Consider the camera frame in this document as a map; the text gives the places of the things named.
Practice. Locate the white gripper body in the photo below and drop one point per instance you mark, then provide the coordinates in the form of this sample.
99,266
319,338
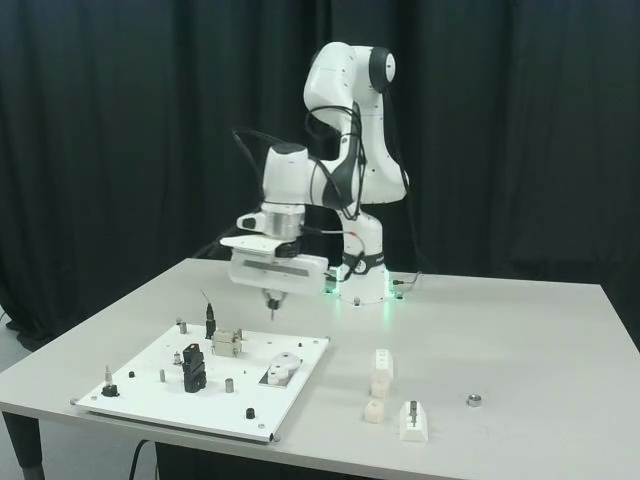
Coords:
280,274

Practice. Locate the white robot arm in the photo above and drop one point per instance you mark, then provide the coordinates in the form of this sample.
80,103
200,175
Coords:
350,165

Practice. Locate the thick metal round peg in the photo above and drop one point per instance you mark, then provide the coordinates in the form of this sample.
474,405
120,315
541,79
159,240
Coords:
414,407

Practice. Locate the white peg holder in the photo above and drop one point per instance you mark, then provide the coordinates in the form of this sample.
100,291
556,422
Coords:
414,430

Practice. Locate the flat white mounting plate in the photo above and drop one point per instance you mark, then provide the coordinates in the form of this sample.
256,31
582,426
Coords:
250,242

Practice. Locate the beige connector block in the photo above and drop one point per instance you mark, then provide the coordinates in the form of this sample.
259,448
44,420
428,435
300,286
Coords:
227,345

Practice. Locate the tall black plug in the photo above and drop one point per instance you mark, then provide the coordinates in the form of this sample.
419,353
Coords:
209,325

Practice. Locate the white large gear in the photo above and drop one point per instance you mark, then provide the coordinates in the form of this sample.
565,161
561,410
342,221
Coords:
287,362

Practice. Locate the white small gear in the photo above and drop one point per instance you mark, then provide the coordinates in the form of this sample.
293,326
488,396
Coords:
277,376

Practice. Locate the metal BNC plug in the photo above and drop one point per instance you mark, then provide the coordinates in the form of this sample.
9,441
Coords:
176,358

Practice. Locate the white task board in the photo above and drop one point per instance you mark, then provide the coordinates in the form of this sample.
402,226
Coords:
210,395

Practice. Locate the long white holder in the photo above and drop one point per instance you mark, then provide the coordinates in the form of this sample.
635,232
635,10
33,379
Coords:
384,364

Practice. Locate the small white holder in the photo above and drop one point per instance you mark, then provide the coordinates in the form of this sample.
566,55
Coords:
380,389
375,411

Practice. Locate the metal waterproof plug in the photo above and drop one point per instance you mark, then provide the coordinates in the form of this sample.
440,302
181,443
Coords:
108,385

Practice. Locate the black curtain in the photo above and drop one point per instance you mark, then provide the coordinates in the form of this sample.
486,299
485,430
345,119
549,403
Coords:
125,125

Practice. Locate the metal nut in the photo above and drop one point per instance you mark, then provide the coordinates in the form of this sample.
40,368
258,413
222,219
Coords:
473,400

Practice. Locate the black table leg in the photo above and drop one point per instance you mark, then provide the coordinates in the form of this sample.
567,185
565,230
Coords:
22,445

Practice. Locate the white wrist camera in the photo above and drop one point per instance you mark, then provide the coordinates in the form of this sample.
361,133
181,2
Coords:
250,222

